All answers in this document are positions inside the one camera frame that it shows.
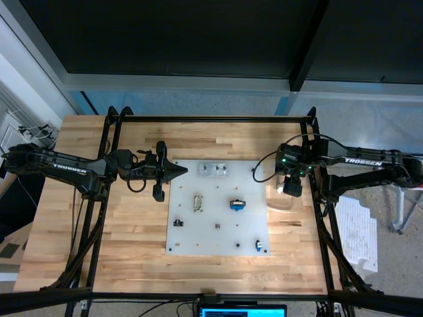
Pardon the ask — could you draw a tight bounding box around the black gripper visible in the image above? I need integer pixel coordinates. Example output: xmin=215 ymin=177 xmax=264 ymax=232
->
xmin=145 ymin=141 xmax=189 ymax=203
xmin=283 ymin=174 xmax=302 ymax=198

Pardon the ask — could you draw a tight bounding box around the clear plastic tub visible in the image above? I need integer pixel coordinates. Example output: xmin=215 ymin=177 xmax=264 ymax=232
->
xmin=266 ymin=171 xmax=295 ymax=212

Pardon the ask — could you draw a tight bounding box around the white task board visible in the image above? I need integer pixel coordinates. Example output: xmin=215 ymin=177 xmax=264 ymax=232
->
xmin=165 ymin=159 xmax=271 ymax=257

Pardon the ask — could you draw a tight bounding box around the grey metal stand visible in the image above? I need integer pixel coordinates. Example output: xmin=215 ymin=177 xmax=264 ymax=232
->
xmin=386 ymin=180 xmax=423 ymax=236

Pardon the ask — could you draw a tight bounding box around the laptop screen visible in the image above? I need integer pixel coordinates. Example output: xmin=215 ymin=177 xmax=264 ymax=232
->
xmin=197 ymin=304 xmax=288 ymax=317

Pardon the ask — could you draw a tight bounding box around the black computer monitor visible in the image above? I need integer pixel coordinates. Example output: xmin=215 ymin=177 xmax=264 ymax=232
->
xmin=0 ymin=173 xmax=46 ymax=240

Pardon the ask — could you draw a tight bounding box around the cardboard box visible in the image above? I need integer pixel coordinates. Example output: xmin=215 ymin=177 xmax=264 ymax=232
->
xmin=0 ymin=221 xmax=34 ymax=265

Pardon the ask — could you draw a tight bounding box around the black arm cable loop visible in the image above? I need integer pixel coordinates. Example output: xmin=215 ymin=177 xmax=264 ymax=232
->
xmin=252 ymin=150 xmax=282 ymax=182
xmin=126 ymin=178 xmax=147 ymax=194

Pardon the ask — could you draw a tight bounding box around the black aluminium frame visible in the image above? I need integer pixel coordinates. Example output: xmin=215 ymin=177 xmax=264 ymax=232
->
xmin=0 ymin=105 xmax=423 ymax=317

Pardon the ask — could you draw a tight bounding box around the white coiled cable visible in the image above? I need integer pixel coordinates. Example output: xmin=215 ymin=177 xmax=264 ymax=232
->
xmin=18 ymin=123 xmax=56 ymax=139

